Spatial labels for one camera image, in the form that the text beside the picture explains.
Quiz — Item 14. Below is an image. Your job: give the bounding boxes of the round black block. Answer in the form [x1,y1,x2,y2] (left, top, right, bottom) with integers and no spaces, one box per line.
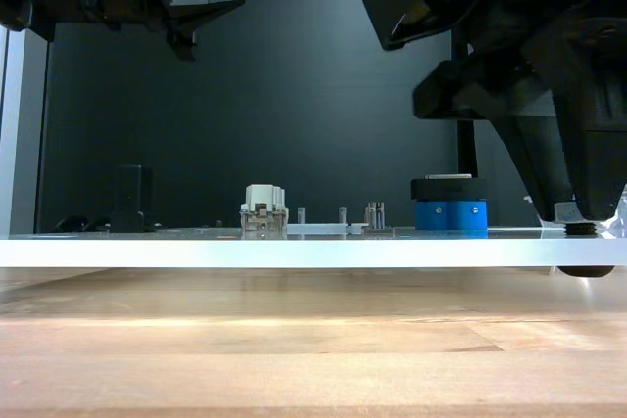
[410,172,489,205]

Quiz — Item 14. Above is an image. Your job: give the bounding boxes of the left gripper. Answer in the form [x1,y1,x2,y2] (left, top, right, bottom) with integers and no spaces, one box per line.
[130,0,247,63]

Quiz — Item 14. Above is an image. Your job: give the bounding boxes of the beige many-pin connector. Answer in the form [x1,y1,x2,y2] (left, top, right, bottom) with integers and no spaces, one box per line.
[239,184,289,240]

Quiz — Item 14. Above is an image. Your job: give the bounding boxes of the blue socket block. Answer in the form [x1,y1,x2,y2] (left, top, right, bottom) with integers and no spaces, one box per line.
[414,199,450,232]
[446,199,489,233]

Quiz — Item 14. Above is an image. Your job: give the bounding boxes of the tall black block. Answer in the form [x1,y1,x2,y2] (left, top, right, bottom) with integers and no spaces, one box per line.
[109,163,159,234]

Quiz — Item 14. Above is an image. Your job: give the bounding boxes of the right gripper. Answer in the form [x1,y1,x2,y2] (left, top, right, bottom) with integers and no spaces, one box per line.
[413,10,627,222]

